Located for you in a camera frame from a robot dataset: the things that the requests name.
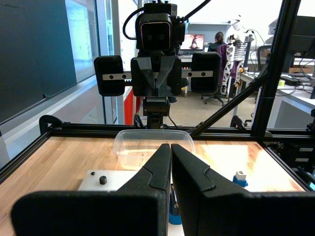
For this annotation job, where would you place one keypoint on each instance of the yellow-green tape roll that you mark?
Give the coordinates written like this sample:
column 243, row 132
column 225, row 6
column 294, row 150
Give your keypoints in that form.
column 282, row 83

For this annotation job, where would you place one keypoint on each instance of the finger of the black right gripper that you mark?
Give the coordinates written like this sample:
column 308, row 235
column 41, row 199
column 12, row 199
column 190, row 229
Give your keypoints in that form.
column 141, row 81
column 171, row 78

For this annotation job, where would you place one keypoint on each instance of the purple jacket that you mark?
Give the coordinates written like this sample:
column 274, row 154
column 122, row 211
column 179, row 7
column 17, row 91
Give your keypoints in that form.
column 224, row 64

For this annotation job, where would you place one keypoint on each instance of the white desk lamp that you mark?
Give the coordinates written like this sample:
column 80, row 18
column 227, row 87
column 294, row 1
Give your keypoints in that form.
column 236, row 25

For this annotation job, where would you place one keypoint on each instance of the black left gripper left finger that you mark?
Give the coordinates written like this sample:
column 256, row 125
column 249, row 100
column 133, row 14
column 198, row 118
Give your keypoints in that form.
column 98, row 214

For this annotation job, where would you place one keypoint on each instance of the black corner clamp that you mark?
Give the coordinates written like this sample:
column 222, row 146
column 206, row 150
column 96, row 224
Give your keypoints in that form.
column 236, row 120
column 45, row 120

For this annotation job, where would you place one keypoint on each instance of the black frame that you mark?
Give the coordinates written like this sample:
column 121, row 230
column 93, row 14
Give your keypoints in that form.
column 275, row 73

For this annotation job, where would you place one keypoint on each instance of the white desk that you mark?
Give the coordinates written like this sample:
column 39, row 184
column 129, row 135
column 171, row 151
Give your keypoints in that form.
column 185, row 92

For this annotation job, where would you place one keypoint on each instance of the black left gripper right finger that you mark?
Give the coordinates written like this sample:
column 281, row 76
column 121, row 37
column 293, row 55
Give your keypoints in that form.
column 246, row 214

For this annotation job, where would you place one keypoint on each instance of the black control box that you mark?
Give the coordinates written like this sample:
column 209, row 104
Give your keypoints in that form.
column 302, row 162

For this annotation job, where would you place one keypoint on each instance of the white board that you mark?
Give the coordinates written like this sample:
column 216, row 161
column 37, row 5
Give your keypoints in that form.
column 118, row 179

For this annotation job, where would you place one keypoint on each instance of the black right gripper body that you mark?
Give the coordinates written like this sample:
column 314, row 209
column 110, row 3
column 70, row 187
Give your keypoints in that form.
column 108, row 73

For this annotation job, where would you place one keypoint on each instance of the striped cloth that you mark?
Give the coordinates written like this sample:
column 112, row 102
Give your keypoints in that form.
column 240, row 52

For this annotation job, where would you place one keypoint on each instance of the black monitor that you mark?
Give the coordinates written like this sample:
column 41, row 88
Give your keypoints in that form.
column 305, row 32

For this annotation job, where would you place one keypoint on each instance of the white wall shelf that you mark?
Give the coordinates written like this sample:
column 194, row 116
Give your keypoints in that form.
column 209, row 24

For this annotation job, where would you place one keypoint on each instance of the monitor showing red tree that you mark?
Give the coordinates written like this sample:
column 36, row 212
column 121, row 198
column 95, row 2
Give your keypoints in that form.
column 195, row 41

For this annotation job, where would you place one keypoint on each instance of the black office chair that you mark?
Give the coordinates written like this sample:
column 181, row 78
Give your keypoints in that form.
column 214, row 98

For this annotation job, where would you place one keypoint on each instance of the red panel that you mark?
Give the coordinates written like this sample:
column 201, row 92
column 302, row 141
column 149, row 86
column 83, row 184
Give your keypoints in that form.
column 128, row 108

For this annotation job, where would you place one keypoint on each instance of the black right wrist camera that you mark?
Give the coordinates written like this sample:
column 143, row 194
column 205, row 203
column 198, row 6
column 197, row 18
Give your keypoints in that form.
column 155, row 32

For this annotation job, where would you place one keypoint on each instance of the clear plastic tub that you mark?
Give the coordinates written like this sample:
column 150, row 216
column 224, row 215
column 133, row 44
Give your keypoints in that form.
column 137, row 147

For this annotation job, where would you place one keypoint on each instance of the black knurled screw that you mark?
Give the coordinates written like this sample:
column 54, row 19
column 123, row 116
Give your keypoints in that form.
column 102, row 180

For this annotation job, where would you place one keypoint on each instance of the white connector on blue mount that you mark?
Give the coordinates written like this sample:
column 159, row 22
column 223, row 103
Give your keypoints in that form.
column 240, row 180

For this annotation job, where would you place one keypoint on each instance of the white workbench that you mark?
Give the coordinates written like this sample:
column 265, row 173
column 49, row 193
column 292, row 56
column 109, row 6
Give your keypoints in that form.
column 295, row 108

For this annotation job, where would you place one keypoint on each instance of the white lattice structure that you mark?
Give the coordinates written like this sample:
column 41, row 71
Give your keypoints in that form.
column 226, row 78

